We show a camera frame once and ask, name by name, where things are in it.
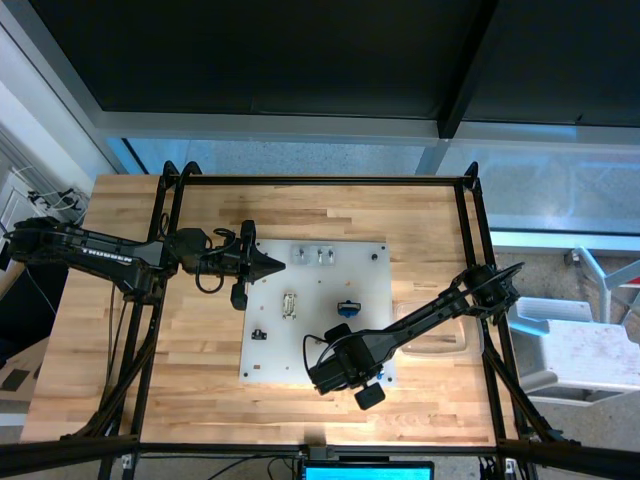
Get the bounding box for clear plastic tub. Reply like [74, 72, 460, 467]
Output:
[392, 298, 485, 359]

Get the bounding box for grey metal chair frame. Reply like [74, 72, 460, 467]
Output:
[564, 244, 640, 324]

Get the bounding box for black table frame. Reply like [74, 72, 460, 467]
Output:
[0, 159, 640, 480]

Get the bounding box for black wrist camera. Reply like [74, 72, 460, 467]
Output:
[308, 367, 347, 397]

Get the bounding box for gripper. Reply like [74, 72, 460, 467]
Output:
[324, 323, 386, 411]
[219, 220, 287, 312]

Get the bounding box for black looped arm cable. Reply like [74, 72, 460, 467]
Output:
[193, 259, 225, 295]

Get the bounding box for small black camera box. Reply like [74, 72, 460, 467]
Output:
[304, 439, 335, 462]

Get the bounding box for blue laptop screen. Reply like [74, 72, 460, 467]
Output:
[298, 460, 435, 480]

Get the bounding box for cardboard box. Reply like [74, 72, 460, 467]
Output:
[0, 335, 51, 416]

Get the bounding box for grey window frame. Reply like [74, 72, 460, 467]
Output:
[0, 0, 640, 176]

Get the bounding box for black window mullion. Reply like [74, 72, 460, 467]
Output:
[437, 0, 501, 140]

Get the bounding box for white board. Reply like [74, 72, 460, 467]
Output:
[239, 238, 399, 387]

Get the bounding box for white wall cables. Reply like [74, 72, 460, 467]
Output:
[27, 187, 84, 211]

